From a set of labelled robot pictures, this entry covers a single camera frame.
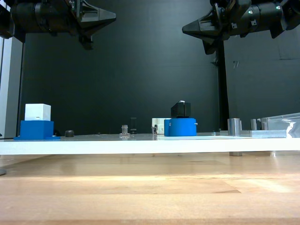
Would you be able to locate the thick steel cylinder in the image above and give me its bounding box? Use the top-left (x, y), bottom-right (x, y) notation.
top-left (227, 118), bottom-right (242, 157)

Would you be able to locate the black D-sub connector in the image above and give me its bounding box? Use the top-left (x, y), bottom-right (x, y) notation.
top-left (170, 100), bottom-right (191, 118)

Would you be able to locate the white cube block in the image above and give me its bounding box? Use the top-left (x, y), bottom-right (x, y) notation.
top-left (24, 103), bottom-right (52, 122)

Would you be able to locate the small clear connector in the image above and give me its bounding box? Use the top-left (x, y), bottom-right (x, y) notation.
top-left (120, 124), bottom-right (130, 139)

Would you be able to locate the blue square base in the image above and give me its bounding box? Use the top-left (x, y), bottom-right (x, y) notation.
top-left (13, 120), bottom-right (61, 141)

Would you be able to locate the white connector housing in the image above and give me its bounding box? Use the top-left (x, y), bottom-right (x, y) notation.
top-left (151, 118), bottom-right (166, 135)

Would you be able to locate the clear plastic tub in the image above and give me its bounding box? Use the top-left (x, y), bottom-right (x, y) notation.
top-left (257, 112), bottom-right (300, 139)

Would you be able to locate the grey metal block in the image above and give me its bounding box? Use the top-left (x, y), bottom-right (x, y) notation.
top-left (250, 129), bottom-right (288, 138)

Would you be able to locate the white plastic board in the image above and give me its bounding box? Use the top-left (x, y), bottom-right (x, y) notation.
top-left (0, 134), bottom-right (300, 156)

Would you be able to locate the blue rounded connector mount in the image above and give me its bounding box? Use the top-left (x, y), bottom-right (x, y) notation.
top-left (164, 117), bottom-right (199, 137)

